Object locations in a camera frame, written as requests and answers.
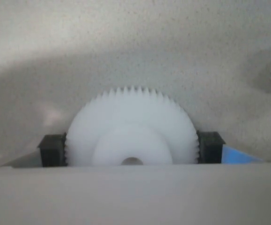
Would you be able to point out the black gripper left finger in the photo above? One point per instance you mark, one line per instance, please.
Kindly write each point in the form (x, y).
(53, 151)

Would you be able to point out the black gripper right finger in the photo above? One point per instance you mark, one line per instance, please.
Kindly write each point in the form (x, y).
(210, 150)

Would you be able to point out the white large gear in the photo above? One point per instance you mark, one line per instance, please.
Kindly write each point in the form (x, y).
(133, 124)

